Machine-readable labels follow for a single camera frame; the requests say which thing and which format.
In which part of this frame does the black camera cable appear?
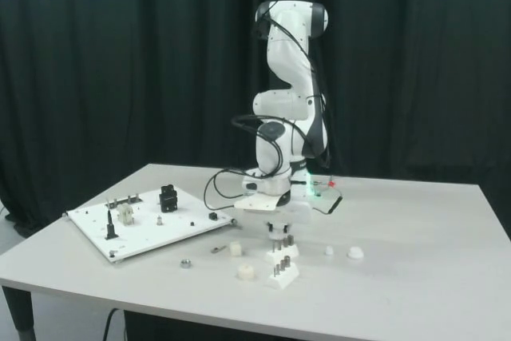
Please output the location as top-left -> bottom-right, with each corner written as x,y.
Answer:
204,168 -> 259,212

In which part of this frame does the dark table leg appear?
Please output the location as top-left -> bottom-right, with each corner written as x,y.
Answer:
2,285 -> 33,341

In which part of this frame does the black waterproof plug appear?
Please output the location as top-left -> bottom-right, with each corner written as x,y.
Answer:
103,208 -> 117,241

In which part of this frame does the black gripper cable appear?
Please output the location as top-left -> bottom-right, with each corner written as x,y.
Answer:
230,114 -> 308,176

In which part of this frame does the black curtain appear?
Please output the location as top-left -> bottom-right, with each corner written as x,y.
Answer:
0,0 -> 511,238

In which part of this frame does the white round peg holder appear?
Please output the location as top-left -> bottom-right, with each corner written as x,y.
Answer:
264,267 -> 301,290

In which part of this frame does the black floor cable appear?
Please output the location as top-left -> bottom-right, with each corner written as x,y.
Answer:
104,307 -> 125,341

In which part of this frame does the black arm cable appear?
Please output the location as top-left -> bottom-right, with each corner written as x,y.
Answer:
257,2 -> 335,170

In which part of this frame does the white square peg holder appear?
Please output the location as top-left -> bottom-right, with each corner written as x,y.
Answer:
263,245 -> 301,264

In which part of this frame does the black D-SUB plug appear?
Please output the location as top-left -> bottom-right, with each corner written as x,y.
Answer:
158,184 -> 180,212

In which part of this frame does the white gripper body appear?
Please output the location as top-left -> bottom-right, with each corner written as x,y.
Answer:
238,200 -> 314,227

